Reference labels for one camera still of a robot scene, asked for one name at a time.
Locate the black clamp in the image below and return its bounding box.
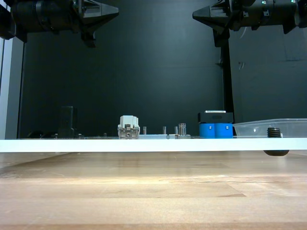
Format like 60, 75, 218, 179
57, 106, 79, 138

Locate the aluminium plate with three posts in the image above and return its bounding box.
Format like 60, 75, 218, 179
139, 126, 178, 140

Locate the grey multi-pin connector housing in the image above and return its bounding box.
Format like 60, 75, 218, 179
117, 115, 141, 139

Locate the white task board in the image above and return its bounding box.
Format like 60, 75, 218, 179
0, 135, 307, 153

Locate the black aluminium frame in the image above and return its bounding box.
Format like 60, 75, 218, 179
215, 32, 235, 123

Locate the blue D-sub connector mount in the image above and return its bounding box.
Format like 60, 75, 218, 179
197, 110, 235, 139

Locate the black rubber foot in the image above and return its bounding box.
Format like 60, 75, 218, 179
262, 150, 290, 158

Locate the black knurled screw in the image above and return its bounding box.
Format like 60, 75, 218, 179
267, 127, 283, 138

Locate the clear plastic tub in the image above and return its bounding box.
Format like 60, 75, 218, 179
232, 117, 307, 139

